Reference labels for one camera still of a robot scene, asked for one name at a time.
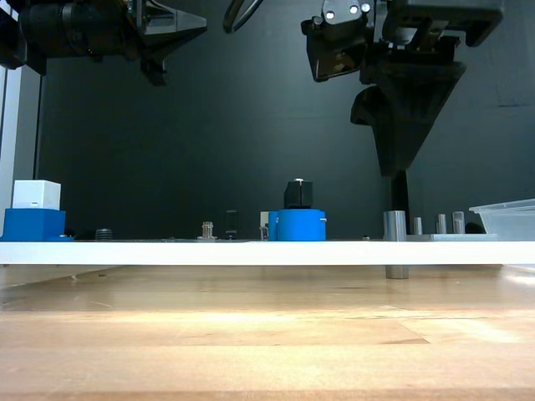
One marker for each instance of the clear plastic tub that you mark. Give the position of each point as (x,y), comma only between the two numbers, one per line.
(510,221)

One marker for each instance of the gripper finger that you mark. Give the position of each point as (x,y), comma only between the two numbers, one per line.
(171,44)
(190,23)
(363,108)
(418,104)

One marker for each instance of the small metal coax connector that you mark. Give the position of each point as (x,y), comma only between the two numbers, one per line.
(208,231)

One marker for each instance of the white cube plug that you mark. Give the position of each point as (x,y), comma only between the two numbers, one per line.
(37,194)

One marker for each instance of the blue round holder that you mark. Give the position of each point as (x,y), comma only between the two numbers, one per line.
(297,225)

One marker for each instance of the short metal peg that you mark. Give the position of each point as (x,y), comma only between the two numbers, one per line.
(441,224)
(458,223)
(417,225)

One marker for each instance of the black clamp plug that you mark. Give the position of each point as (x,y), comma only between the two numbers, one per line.
(299,194)

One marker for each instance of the beige multi-pin connector housing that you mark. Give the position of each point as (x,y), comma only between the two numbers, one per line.
(264,221)

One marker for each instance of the white taskboard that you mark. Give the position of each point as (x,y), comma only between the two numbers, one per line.
(209,252)

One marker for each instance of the black threaded stud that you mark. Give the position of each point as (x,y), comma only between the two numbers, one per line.
(104,234)

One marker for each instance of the small blue square holder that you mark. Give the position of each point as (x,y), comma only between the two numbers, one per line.
(33,225)

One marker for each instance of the grey aluminium wall frame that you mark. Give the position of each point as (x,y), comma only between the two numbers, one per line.
(12,146)

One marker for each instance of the thick metal cylinder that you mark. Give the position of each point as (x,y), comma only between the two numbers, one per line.
(395,225)

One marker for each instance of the black room pillar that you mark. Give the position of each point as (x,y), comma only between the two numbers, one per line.
(399,192)

